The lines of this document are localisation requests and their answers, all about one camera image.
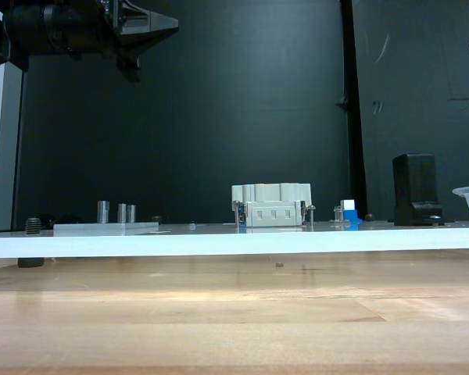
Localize black socket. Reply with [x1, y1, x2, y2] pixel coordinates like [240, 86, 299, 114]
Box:
[392, 153, 446, 227]

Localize grey metal plate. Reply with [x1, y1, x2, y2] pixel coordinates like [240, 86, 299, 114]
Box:
[53, 221, 159, 237]

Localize blue holder with white block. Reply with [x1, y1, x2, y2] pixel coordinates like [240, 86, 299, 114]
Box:
[340, 198, 363, 227]

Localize beige connector housing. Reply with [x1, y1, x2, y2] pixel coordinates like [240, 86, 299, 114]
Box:
[231, 182, 317, 228]

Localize white task board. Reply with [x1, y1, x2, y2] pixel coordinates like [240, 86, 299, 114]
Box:
[0, 222, 469, 259]

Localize black board foot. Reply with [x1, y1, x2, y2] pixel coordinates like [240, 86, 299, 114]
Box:
[17, 256, 45, 269]

